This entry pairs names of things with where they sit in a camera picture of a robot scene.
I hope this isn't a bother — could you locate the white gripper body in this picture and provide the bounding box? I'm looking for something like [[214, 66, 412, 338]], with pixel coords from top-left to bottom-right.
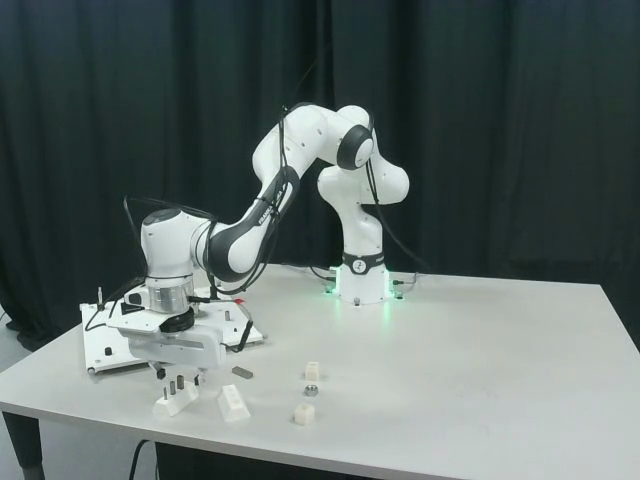
[[124, 326, 227, 372]]

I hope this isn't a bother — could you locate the white peg holder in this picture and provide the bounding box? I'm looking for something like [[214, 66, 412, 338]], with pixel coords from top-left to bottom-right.
[[152, 382, 200, 417]]

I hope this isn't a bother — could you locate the empty white wedge holder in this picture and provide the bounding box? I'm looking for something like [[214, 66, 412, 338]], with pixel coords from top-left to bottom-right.
[[216, 383, 252, 421]]

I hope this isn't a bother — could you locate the flat white mounting plate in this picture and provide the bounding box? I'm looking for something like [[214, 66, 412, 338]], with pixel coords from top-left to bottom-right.
[[106, 312, 195, 334]]

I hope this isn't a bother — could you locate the white task board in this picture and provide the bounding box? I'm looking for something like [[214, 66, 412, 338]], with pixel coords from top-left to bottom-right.
[[79, 285, 266, 374]]

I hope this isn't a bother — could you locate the black table leg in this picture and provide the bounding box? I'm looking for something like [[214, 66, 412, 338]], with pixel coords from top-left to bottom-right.
[[2, 412, 41, 480]]

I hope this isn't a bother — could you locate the black curtain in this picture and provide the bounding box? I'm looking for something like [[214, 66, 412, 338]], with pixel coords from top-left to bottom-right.
[[0, 0, 640, 351]]

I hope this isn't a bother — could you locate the silver wrist ring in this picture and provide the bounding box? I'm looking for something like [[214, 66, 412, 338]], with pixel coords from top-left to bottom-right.
[[145, 280, 194, 314]]

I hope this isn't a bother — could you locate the black floor cable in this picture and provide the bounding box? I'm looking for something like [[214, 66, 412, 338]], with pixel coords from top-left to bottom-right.
[[130, 438, 159, 480]]

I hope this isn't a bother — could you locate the black cable bundle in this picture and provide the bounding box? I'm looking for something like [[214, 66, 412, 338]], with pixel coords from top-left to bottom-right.
[[122, 102, 301, 297]]

